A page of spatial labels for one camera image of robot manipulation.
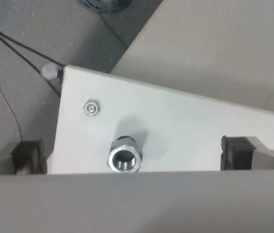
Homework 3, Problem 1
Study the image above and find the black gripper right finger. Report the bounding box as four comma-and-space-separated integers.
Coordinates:
220, 135, 274, 171

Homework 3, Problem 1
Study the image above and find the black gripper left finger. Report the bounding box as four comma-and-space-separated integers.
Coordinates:
0, 138, 48, 176

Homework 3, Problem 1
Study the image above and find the metal hex bolt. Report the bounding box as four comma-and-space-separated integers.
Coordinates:
107, 135, 144, 173

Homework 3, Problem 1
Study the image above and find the white task board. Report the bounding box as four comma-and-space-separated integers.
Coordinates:
50, 64, 274, 176

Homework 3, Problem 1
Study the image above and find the small metal hex screw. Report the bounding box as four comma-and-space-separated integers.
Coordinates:
83, 99, 100, 116

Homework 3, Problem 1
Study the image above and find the grey round board foot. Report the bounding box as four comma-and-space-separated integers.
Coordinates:
40, 62, 60, 80

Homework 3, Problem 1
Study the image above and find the thin brown wire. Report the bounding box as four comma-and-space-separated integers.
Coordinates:
0, 40, 24, 143

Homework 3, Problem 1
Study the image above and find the black floor cable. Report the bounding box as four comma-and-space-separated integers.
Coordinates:
0, 19, 64, 67
0, 23, 62, 98

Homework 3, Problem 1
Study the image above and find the coiled black cable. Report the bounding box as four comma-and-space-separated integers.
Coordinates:
77, 0, 134, 49

